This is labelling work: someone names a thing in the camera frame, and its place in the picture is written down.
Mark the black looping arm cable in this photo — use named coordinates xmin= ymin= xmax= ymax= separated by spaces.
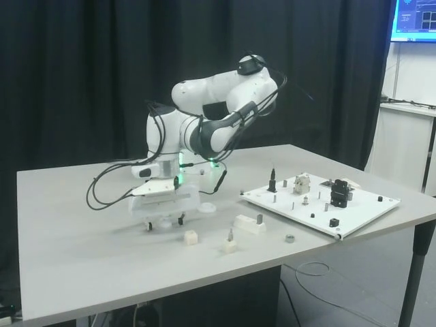
xmin=86 ymin=159 xmax=144 ymax=211

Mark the blue screen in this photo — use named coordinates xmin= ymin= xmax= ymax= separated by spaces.
xmin=389 ymin=0 xmax=436 ymax=44

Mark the grey table leg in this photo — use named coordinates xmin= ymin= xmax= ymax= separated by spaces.
xmin=397 ymin=234 xmax=431 ymax=327

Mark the grey looped floor cable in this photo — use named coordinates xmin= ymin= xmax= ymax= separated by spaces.
xmin=294 ymin=260 xmax=403 ymax=324

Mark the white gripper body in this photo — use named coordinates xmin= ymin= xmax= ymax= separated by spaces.
xmin=127 ymin=182 xmax=201 ymax=219

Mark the beige Ethernet plug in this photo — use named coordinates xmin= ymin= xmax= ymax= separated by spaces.
xmin=294 ymin=174 xmax=313 ymax=197

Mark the black box under table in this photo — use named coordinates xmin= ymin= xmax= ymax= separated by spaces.
xmin=149 ymin=264 xmax=284 ymax=327

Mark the flat white mounting plate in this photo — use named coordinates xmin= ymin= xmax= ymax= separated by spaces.
xmin=130 ymin=179 xmax=178 ymax=198

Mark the long white peg holder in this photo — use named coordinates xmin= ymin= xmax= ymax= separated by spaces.
xmin=232 ymin=213 xmax=267 ymax=235

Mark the small white box dark window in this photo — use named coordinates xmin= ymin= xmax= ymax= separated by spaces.
xmin=131 ymin=164 xmax=161 ymax=179

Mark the black curtain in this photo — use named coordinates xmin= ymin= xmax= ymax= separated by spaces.
xmin=0 ymin=0 xmax=398 ymax=307

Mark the black cable with ferrite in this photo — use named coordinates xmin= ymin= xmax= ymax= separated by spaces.
xmin=199 ymin=161 xmax=228 ymax=196

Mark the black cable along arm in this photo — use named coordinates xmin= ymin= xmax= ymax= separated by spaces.
xmin=234 ymin=63 xmax=315 ymax=137

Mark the white task board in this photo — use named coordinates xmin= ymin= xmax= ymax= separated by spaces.
xmin=239 ymin=172 xmax=401 ymax=242

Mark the black plug with thin wire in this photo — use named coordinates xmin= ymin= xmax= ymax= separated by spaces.
xmin=266 ymin=159 xmax=281 ymax=193

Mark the black D-SUB plug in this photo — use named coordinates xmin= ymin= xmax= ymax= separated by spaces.
xmin=329 ymin=177 xmax=354 ymax=209

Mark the white cabinet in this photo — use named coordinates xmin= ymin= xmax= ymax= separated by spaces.
xmin=377 ymin=101 xmax=436 ymax=199

